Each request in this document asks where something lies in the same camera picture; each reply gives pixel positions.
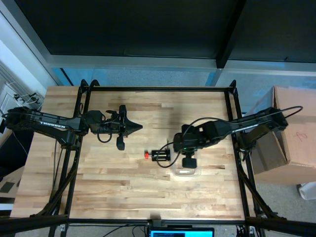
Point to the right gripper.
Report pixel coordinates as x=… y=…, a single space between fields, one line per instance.
x=189 y=163

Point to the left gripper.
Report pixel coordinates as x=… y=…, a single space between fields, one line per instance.
x=122 y=116

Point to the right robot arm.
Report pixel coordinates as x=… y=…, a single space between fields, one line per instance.
x=247 y=121

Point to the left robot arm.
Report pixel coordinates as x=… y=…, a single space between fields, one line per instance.
x=54 y=123

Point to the clear plastic container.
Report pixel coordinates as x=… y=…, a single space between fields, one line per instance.
x=178 y=173

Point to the black clamp with red knob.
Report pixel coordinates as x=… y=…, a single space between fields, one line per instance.
x=160 y=156

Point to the blue screen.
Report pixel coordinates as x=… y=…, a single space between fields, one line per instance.
x=180 y=233

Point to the cardboard box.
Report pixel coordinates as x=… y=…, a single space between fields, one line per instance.
x=296 y=153

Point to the black frame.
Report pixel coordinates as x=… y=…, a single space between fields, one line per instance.
x=148 y=89

